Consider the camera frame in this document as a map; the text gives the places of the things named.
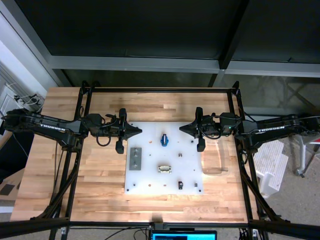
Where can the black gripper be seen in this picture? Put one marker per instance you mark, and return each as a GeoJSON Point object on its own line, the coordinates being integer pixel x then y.
{"type": "Point", "coordinates": [210, 127]}
{"type": "Point", "coordinates": [117, 130]}

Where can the short silver bar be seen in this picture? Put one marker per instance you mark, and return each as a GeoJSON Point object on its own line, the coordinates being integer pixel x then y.
{"type": "Point", "coordinates": [195, 185]}

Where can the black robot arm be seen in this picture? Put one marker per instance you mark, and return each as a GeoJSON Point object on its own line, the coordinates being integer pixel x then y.
{"type": "Point", "coordinates": [50, 126]}
{"type": "Point", "coordinates": [270, 130]}

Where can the grey metal fixture plate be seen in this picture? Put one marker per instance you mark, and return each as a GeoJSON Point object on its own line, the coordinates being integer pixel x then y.
{"type": "Point", "coordinates": [132, 160]}

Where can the blue round connector socket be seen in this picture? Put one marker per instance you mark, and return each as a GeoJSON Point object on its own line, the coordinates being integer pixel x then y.
{"type": "Point", "coordinates": [161, 141]}

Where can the clear plastic tub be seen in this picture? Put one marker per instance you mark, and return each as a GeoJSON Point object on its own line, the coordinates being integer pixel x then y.
{"type": "Point", "coordinates": [212, 162]}

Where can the beige connector housing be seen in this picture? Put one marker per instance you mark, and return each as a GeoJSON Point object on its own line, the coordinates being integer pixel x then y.
{"type": "Point", "coordinates": [164, 169]}

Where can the white task board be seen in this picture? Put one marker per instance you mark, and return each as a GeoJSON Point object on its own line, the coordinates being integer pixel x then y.
{"type": "Point", "coordinates": [155, 180]}

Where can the black clamp block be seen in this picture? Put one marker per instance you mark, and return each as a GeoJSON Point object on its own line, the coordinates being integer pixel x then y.
{"type": "Point", "coordinates": [180, 185]}

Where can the white plastic step stool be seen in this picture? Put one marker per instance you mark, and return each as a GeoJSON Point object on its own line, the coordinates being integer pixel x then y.
{"type": "Point", "coordinates": [272, 175]}

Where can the screen with blue edge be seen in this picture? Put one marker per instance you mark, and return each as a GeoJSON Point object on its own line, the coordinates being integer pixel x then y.
{"type": "Point", "coordinates": [182, 236]}

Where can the grey metal chair legs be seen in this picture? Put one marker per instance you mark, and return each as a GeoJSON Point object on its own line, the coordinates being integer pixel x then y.
{"type": "Point", "coordinates": [302, 157]}

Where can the brown cardboard box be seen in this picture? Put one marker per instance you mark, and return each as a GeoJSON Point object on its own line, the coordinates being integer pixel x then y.
{"type": "Point", "coordinates": [11, 178]}

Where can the black table level camera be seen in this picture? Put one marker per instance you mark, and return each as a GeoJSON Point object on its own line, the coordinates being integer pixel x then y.
{"type": "Point", "coordinates": [159, 226]}

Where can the black aluminium frame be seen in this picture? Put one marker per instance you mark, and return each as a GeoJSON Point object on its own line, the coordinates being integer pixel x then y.
{"type": "Point", "coordinates": [35, 225]}

